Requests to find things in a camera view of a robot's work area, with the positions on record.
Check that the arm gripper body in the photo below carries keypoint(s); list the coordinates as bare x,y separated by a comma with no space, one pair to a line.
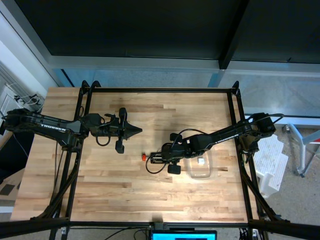
174,169
120,147

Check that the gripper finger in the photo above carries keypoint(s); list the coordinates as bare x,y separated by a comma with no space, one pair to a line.
130,133
131,128

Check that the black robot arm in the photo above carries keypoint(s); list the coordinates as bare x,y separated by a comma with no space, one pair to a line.
55,128
225,136

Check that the orange knob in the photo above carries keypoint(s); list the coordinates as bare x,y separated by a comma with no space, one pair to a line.
144,157

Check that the clear plastic tub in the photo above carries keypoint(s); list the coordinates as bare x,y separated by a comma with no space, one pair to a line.
200,175

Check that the small white block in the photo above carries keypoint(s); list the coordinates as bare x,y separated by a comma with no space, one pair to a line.
201,161

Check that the blue laptop screen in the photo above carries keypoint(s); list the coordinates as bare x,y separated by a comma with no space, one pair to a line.
182,236

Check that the cardboard box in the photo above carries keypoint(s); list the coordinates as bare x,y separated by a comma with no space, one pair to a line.
10,178

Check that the black aluminium frame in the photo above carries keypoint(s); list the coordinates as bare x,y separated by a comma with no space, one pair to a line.
160,90

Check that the black table-level camera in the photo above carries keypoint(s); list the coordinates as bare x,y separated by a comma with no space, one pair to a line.
160,225

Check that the grey metal chair frame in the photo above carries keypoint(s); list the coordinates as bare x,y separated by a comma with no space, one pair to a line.
303,152

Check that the black upright post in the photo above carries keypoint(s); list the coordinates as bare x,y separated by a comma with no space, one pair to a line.
232,37

